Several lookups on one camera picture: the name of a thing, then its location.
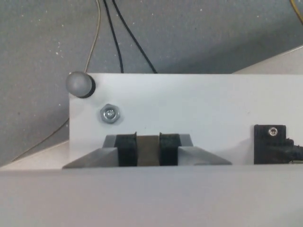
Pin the white task board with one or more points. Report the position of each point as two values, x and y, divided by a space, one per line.
189 101

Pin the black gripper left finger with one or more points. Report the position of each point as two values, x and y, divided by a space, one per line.
126 151

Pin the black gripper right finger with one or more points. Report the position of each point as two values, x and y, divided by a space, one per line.
168 151

